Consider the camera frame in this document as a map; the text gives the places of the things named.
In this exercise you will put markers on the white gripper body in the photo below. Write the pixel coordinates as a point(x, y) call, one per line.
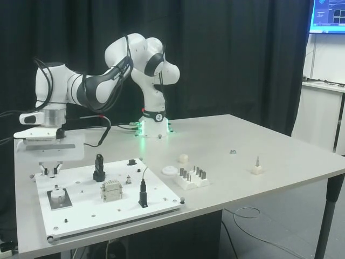
point(54, 155)

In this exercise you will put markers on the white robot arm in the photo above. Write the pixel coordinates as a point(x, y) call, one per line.
point(151, 89)

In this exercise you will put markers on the white medium gear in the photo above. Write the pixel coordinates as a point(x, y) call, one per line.
point(58, 196)

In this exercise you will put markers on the white large gear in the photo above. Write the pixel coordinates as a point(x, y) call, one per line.
point(169, 171)

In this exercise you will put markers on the flat white mounting plate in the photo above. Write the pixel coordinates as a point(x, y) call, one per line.
point(37, 133)

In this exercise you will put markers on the black D-SUB plug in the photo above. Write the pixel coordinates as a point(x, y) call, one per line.
point(99, 171)

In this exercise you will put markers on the thin black rod with red tag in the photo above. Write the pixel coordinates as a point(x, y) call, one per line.
point(103, 137)

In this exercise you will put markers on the white task board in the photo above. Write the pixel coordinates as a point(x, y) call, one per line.
point(89, 213)

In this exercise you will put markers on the grey waterproof plug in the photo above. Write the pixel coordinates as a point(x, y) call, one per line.
point(110, 192)

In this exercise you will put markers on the metal BNC plug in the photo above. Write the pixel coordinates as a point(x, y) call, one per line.
point(128, 180)

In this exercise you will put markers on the small white cube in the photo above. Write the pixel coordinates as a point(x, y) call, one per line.
point(183, 158)

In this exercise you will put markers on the white round peg holder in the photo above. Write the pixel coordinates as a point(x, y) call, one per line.
point(186, 184)

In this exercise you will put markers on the white square peg holder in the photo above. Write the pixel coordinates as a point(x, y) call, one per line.
point(202, 182)

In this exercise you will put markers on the small white single-peg holder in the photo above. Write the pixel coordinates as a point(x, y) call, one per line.
point(257, 170)

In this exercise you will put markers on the small metal peg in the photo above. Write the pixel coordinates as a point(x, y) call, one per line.
point(258, 162)

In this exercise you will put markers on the black curtain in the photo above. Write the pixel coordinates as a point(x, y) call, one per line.
point(229, 54)

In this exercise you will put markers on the white cabinet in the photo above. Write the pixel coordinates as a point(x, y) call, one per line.
point(318, 113)

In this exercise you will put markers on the dark grey table leg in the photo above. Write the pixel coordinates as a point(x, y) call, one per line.
point(327, 205)

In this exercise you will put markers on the blue screen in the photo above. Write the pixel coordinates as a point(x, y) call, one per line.
point(328, 16)

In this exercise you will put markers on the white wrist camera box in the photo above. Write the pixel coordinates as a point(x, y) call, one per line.
point(31, 118)

